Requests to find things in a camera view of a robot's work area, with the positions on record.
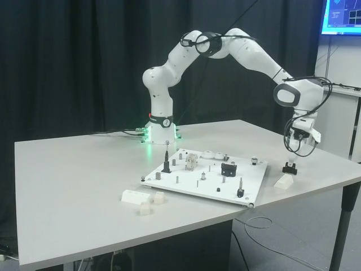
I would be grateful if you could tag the black table leg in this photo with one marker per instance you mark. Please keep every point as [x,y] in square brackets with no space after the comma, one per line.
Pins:
[344,226]

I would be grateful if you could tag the white medium gear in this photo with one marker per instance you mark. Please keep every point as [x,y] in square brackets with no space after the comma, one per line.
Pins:
[218,156]

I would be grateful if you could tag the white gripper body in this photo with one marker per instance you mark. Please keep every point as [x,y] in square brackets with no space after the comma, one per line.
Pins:
[315,135]

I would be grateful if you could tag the black curtain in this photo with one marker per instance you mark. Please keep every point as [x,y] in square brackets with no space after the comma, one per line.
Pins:
[70,56]

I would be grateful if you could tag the white cabinet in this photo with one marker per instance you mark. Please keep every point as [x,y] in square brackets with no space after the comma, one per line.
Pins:
[344,118]

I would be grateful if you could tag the black D-SUB plug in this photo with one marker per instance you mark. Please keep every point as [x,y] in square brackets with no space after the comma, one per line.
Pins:
[290,169]

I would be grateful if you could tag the small white holder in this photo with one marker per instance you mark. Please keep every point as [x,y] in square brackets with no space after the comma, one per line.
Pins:
[159,197]
[144,209]

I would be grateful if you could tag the metal bolt with black base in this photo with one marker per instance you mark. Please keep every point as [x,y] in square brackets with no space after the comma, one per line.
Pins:
[254,161]

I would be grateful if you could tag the metal and black plug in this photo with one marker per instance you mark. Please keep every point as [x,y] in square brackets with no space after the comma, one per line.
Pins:
[240,189]

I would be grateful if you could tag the thin metal post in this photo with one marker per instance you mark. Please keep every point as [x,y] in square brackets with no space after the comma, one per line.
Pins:
[167,144]

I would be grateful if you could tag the metal square peg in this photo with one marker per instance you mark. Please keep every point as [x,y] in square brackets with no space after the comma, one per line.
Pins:
[158,176]

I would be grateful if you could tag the long white holder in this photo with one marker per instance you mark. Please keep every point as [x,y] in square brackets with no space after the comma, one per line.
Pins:
[134,196]

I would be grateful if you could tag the metal round peg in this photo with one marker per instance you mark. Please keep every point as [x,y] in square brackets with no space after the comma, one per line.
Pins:
[174,163]

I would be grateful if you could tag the white large gear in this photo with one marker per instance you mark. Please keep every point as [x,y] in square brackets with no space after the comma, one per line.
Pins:
[208,154]

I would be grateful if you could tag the white task board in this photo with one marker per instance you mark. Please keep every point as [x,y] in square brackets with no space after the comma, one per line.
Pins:
[206,186]

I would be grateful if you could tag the blue screen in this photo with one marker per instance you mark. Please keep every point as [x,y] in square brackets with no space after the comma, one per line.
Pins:
[342,17]

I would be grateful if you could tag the black plug with thin rod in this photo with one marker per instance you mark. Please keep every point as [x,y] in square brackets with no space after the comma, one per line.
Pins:
[166,166]

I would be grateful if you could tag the metal BNC plug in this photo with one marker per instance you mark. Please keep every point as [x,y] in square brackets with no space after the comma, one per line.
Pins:
[203,176]

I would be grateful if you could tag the white wedge-shaped holder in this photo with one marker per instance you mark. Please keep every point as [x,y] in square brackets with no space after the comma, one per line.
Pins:
[283,182]

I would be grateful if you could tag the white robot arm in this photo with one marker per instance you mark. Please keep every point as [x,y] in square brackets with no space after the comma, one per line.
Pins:
[169,70]

